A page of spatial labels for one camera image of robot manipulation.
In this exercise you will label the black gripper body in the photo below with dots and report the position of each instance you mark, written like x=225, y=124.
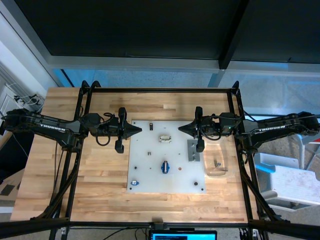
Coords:
x=117, y=127
x=207, y=127

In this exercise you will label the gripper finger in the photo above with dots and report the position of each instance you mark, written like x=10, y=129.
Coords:
x=190, y=132
x=130, y=127
x=190, y=126
x=130, y=132

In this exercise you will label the steel 16mm cylinder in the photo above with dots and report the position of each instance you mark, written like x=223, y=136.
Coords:
x=216, y=162

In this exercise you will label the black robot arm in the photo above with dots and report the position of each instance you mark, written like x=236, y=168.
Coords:
x=270, y=130
x=50, y=126

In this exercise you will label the white taskboard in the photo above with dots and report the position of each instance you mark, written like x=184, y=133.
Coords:
x=150, y=180

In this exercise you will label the grey peg holder block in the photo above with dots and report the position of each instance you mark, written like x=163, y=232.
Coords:
x=191, y=155

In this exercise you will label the beige connector housing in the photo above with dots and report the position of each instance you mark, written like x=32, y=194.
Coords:
x=165, y=139

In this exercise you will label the blue round holder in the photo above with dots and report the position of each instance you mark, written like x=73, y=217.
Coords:
x=162, y=168

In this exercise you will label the clear plastic tub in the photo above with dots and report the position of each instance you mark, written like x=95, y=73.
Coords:
x=217, y=175

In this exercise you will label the grey metal stand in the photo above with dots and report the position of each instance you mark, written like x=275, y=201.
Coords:
x=301, y=152

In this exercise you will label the blue laptop screen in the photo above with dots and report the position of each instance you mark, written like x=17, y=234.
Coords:
x=182, y=236

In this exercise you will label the white plastic step stool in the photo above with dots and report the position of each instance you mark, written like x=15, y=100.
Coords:
x=295, y=185

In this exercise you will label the brown cardboard sheet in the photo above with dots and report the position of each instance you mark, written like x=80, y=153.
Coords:
x=15, y=180

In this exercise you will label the black metal frame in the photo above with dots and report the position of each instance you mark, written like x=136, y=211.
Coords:
x=160, y=90

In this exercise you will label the blue square mount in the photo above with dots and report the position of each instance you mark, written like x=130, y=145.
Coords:
x=130, y=183

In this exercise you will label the black table-level camera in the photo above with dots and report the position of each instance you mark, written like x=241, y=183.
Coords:
x=159, y=225

